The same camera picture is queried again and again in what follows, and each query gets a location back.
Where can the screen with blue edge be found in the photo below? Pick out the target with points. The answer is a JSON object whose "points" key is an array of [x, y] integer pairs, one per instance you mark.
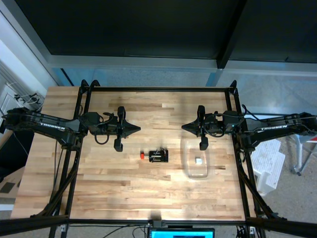
{"points": [[180, 234]]}

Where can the grey metal chair frame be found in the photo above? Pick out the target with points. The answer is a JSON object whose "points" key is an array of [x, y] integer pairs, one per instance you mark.
{"points": [[299, 158]]}

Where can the small black camera mount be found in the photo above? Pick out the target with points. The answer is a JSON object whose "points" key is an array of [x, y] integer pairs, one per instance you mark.
{"points": [[156, 223]]}

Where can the black square column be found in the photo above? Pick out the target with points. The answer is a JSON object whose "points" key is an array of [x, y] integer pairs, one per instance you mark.
{"points": [[230, 37]]}

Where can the small white block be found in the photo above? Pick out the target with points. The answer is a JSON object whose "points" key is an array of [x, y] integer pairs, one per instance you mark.
{"points": [[198, 161]]}

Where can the black metal frame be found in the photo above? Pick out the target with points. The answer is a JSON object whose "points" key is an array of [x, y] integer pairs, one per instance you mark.
{"points": [[158, 89]]}

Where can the white table bracket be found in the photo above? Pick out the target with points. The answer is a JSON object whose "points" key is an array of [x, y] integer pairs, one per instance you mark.
{"points": [[63, 228], [252, 230]]}

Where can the cardboard box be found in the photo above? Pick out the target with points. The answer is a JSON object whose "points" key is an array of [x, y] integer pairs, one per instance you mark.
{"points": [[12, 178]]}

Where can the black clamp with red knob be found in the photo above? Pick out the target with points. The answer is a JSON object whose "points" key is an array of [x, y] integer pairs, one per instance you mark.
{"points": [[158, 158]]}

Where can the clear plastic tub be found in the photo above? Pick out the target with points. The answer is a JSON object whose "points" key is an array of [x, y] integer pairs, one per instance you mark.
{"points": [[198, 174]]}

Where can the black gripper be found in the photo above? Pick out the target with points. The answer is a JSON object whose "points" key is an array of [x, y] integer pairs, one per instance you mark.
{"points": [[211, 124], [120, 129]]}

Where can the black case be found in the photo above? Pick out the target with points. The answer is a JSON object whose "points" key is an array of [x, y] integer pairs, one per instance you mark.
{"points": [[12, 153]]}

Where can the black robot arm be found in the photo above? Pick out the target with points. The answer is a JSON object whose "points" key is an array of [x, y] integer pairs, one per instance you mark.
{"points": [[49, 124], [272, 127]]}

